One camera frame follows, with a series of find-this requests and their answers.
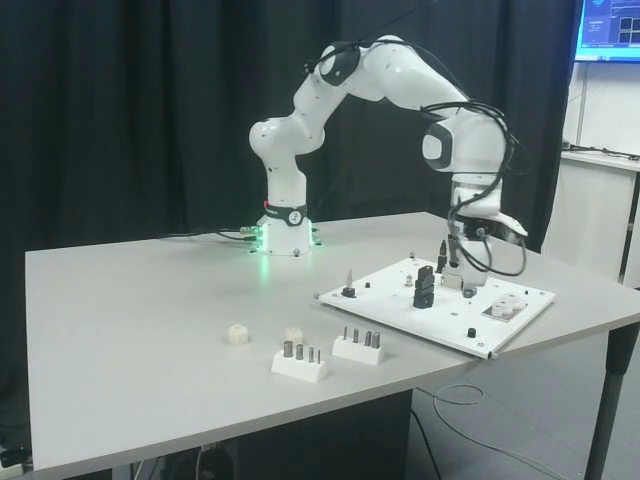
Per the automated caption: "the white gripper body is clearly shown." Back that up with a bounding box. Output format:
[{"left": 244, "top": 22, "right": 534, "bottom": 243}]
[{"left": 457, "top": 239, "right": 491, "bottom": 293}]

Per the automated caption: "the black D-SUB plug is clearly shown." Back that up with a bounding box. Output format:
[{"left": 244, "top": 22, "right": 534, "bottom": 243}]
[{"left": 412, "top": 266, "right": 435, "bottom": 309}]

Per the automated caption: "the white task board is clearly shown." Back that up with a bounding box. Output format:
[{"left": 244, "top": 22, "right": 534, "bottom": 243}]
[{"left": 314, "top": 252, "right": 558, "bottom": 361}]

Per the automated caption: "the white cabinet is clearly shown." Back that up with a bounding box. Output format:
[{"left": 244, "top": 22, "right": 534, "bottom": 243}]
[{"left": 542, "top": 147, "right": 640, "bottom": 291}]

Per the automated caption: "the white peg holder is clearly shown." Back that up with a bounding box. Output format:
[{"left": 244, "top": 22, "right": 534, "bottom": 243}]
[
  {"left": 271, "top": 349, "right": 329, "bottom": 385},
  {"left": 332, "top": 335, "right": 385, "bottom": 366}
]

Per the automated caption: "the black table leg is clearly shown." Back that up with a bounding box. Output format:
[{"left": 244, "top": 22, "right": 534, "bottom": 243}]
[{"left": 584, "top": 319, "right": 632, "bottom": 480}]

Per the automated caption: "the blue screen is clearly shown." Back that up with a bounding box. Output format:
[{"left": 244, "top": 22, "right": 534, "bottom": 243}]
[{"left": 573, "top": 0, "right": 640, "bottom": 64}]

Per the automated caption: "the black curtain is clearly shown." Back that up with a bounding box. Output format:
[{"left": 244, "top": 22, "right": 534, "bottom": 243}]
[{"left": 0, "top": 0, "right": 581, "bottom": 454}]

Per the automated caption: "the thin loose cable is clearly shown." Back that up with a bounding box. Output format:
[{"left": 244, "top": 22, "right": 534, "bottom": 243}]
[{"left": 432, "top": 382, "right": 556, "bottom": 480}]

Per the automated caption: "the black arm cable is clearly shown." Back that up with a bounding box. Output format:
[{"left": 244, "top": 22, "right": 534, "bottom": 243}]
[{"left": 301, "top": 39, "right": 532, "bottom": 279}]

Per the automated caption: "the thin black overhead cable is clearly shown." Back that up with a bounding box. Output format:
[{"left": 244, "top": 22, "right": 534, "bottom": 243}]
[{"left": 344, "top": 0, "right": 441, "bottom": 47}]

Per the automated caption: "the black base cable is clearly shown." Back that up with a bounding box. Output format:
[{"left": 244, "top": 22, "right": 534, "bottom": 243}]
[{"left": 164, "top": 226, "right": 262, "bottom": 242}]

